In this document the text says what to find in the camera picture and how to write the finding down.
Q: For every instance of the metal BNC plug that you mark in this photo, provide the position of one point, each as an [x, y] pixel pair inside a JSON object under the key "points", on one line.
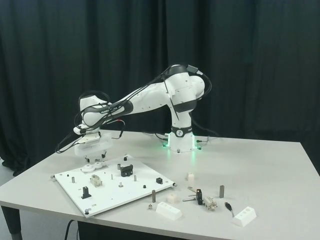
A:
{"points": [[150, 207]]}

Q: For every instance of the metal square peg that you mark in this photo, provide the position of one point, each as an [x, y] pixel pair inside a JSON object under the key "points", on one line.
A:
{"points": [[153, 196], [222, 192]]}

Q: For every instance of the black D-SUB plug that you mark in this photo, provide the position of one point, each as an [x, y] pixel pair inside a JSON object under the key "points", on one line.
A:
{"points": [[199, 197]]}

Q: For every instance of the black USB plug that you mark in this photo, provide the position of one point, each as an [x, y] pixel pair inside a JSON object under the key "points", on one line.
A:
{"points": [[228, 205]]}

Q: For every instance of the white holder with holes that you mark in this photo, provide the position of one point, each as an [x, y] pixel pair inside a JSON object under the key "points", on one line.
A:
{"points": [[168, 211], [243, 217]]}

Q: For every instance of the thin black rod red tag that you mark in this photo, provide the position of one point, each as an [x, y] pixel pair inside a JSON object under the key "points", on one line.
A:
{"points": [[120, 131]]}

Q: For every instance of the black cabinet under table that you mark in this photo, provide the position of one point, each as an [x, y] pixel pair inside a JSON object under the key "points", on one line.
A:
{"points": [[150, 232]]}

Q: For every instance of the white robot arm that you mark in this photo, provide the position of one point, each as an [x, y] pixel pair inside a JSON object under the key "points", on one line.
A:
{"points": [[150, 97]]}

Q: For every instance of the white medium gear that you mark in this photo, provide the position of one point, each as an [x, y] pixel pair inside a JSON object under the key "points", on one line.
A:
{"points": [[98, 165]]}

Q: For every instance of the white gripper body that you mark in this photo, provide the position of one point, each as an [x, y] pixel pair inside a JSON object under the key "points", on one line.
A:
{"points": [[95, 147]]}

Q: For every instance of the white task board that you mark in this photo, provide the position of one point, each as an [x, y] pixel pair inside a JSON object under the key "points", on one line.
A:
{"points": [[125, 195]]}

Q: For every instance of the black table leg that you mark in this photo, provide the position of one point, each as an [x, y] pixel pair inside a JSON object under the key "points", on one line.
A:
{"points": [[11, 222]]}

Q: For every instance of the white large gear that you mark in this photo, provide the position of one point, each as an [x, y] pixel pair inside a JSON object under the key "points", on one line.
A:
{"points": [[87, 168]]}

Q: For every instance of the beige waterproof plug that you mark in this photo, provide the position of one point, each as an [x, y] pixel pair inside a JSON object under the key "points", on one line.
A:
{"points": [[207, 203]]}

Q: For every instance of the black curtain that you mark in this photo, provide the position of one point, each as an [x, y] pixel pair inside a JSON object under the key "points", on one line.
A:
{"points": [[50, 50]]}

